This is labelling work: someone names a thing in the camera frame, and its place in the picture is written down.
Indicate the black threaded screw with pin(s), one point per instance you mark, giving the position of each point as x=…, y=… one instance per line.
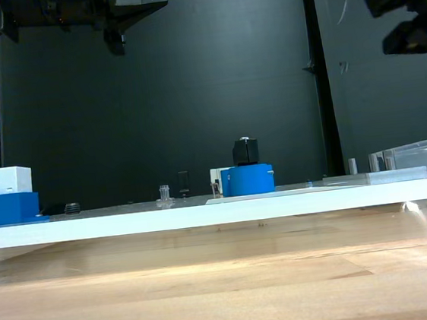
x=72, y=208

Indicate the clear plastic tub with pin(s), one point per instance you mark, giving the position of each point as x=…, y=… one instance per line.
x=419, y=153

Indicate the blue round holder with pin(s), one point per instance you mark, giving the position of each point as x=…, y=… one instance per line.
x=252, y=180

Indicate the small black bar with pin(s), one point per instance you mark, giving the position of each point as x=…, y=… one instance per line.
x=183, y=180

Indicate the small metal peg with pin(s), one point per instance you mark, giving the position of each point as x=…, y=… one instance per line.
x=352, y=165

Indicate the blue square mount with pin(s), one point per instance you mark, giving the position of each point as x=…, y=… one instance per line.
x=10, y=208

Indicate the grey aluminium block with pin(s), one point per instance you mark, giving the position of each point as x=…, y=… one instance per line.
x=394, y=176

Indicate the black vertical post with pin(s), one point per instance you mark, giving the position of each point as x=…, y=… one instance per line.
x=321, y=80

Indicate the white cube connector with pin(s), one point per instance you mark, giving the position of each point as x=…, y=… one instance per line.
x=9, y=179

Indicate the black clamp block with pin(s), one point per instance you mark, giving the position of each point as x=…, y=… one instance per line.
x=245, y=151

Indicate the white task board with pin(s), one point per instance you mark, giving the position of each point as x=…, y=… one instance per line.
x=219, y=213

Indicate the white connector housing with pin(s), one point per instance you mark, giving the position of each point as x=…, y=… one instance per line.
x=215, y=176

